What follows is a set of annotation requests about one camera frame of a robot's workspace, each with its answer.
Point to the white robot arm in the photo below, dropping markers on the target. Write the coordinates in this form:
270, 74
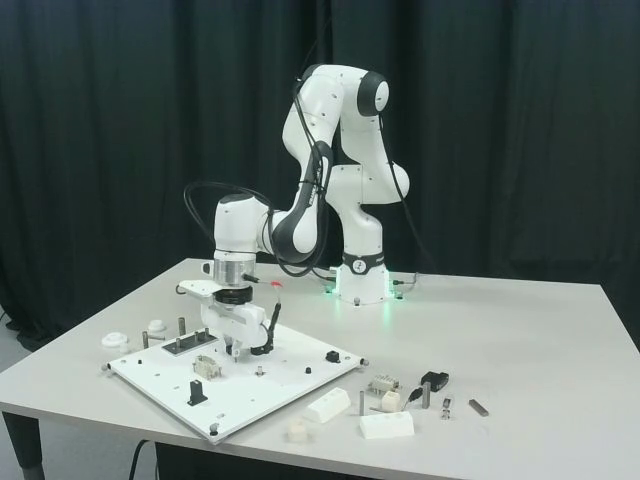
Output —
360, 210

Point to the grey waterproof plug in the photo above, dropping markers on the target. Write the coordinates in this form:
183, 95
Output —
382, 386

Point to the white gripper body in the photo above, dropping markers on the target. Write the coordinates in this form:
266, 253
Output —
240, 327

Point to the white task board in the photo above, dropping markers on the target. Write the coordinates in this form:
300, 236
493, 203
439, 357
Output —
280, 395

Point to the black USB plug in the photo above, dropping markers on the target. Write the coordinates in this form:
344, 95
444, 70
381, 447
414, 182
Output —
415, 394

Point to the large metal square peg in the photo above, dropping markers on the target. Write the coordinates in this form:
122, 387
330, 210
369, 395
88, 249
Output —
479, 407

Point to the white medium gear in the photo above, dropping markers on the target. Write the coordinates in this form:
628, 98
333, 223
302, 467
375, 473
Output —
157, 327

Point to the long white peg holder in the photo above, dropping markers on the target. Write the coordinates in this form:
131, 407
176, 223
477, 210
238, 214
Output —
325, 406
387, 426

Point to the black curtain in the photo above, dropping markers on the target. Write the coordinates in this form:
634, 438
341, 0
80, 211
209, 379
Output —
150, 125

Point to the white large gear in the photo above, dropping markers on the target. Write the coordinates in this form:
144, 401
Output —
115, 340

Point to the black D-SUB plug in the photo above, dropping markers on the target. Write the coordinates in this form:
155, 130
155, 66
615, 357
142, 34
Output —
436, 381

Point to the black table leg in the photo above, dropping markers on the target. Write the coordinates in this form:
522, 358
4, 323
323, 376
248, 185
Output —
22, 445

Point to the small white holder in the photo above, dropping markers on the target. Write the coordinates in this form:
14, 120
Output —
299, 431
392, 401

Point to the dark table frame panel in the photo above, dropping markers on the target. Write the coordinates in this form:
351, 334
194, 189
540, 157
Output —
240, 465

